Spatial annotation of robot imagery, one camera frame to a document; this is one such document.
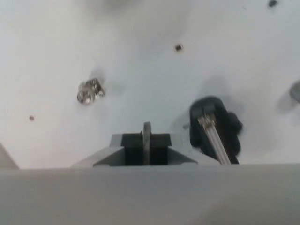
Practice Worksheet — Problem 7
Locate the metal round peg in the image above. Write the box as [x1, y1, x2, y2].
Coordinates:
[288, 81, 300, 104]

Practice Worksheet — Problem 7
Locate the white task board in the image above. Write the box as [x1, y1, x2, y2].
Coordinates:
[0, 0, 300, 169]

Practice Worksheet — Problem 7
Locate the metal square peg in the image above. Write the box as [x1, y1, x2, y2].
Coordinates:
[142, 121, 152, 166]

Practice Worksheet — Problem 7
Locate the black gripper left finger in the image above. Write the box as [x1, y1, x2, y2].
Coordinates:
[93, 133, 144, 166]

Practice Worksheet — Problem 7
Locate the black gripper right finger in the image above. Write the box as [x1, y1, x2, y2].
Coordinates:
[150, 133, 198, 166]

